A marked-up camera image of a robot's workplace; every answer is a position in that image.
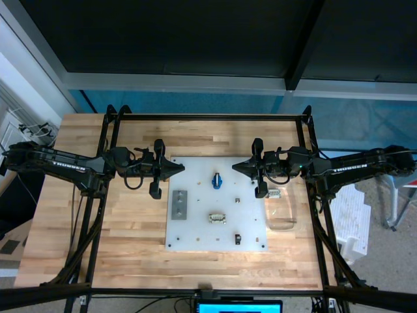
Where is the black table level camera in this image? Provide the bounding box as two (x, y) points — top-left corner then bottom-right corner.
(194, 282), (218, 299)

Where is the grey metal chair frame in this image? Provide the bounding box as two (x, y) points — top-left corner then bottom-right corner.
(377, 172), (417, 233)

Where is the beige HAN10E connector socket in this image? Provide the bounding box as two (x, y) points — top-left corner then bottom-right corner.
(208, 212), (228, 226)

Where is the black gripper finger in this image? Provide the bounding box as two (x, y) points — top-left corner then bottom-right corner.
(164, 158), (186, 170)
(164, 168), (186, 181)
(231, 156), (257, 169)
(231, 167), (258, 180)

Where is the grey metal plate with pins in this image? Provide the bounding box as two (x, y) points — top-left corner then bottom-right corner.
(170, 189), (190, 221)

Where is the clear plastic tub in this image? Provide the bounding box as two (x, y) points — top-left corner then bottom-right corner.
(264, 182), (299, 231)

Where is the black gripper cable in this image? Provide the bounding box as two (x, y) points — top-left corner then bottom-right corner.
(124, 174), (145, 191)

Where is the black wall post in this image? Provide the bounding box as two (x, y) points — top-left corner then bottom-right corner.
(285, 0), (326, 92)

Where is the black and white cable bundle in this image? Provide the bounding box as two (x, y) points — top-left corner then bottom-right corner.
(18, 121), (56, 147)

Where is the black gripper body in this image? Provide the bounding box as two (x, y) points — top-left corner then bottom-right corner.
(252, 138), (289, 200)
(132, 139), (167, 200)

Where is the screen with blue edge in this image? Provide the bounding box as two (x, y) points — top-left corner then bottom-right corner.
(195, 299), (283, 313)

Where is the white task board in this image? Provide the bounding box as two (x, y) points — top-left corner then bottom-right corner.
(165, 156), (270, 252)

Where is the white foam packaging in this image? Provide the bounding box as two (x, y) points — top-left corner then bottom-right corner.
(328, 185), (373, 265)

